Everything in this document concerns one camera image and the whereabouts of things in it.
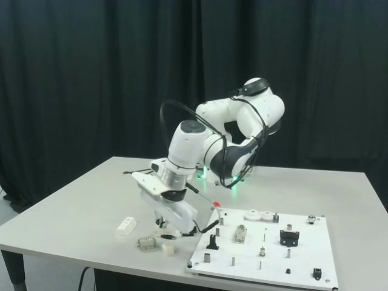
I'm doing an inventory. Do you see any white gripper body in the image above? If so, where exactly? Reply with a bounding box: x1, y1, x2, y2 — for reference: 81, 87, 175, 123
138, 190, 200, 235

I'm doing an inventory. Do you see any beige waterproof plug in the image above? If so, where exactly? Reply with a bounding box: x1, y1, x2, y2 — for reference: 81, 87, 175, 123
136, 236, 157, 251

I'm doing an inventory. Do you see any thin black rod red tag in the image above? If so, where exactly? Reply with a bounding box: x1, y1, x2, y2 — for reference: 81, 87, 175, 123
186, 182, 222, 209

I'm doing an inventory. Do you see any white holder with holes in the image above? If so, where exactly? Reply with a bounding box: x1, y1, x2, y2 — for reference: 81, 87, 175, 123
116, 215, 138, 236

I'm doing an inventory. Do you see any white task board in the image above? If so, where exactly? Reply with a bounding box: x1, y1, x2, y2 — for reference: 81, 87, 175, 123
185, 207, 340, 281

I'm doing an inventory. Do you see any black table leg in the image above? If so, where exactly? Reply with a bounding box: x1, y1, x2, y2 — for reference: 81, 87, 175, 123
0, 249, 25, 291

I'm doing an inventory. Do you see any black curtain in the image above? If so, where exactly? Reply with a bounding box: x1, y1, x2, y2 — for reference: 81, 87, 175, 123
0, 0, 388, 210

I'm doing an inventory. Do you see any black cable with plug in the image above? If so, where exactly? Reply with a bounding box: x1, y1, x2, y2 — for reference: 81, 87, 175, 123
192, 207, 221, 235

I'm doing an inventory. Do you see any small white wrist camera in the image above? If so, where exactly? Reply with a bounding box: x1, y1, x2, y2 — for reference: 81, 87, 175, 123
150, 158, 168, 176

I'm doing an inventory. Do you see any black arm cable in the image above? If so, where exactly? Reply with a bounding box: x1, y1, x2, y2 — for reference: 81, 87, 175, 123
159, 87, 269, 189

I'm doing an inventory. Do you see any black cable under table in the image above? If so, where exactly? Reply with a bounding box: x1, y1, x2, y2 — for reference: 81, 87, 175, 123
79, 266, 95, 291

